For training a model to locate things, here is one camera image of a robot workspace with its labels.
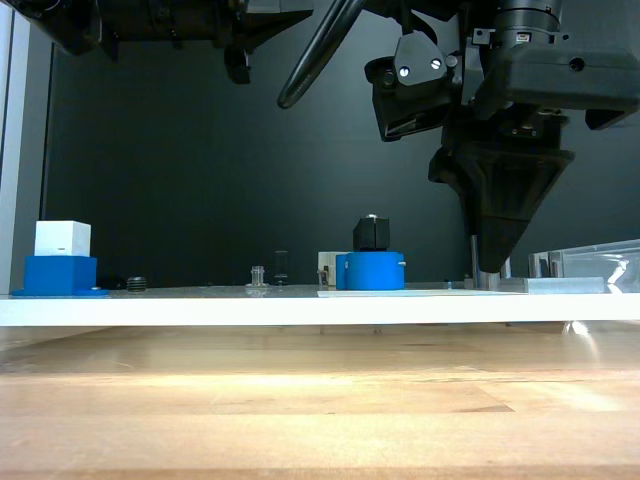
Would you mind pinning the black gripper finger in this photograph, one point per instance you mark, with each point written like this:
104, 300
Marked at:
505, 200
265, 27
452, 175

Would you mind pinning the metal 16mm cylinder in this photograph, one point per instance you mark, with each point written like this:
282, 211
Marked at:
475, 260

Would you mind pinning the short grey peg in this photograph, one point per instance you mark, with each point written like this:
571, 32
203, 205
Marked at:
507, 267

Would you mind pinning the black and metal plug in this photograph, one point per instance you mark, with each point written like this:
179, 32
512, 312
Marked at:
371, 232

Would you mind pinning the clear plastic tub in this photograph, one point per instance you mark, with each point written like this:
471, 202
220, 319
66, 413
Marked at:
590, 260

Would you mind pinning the grey metal block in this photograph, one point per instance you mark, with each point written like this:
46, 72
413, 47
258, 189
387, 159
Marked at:
565, 285

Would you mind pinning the pale rectangular connector housing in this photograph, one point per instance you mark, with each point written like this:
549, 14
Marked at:
326, 260

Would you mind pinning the white task board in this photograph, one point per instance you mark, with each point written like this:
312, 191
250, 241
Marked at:
300, 310

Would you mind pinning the small metal threaded fitting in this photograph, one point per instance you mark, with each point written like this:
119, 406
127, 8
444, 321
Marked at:
257, 277

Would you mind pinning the white cube plug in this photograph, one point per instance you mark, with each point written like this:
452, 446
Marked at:
62, 237

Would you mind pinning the small black round knob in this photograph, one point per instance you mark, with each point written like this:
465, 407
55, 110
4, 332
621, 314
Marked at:
136, 284

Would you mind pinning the blue square socket base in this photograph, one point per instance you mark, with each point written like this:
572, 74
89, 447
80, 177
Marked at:
57, 275

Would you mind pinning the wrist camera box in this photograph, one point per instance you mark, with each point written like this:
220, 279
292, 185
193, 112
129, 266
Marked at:
410, 95

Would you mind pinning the blue round connector mount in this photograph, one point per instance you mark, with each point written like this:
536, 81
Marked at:
372, 272

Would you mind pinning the aluminium wall frame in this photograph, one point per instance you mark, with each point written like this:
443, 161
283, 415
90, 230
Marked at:
25, 150

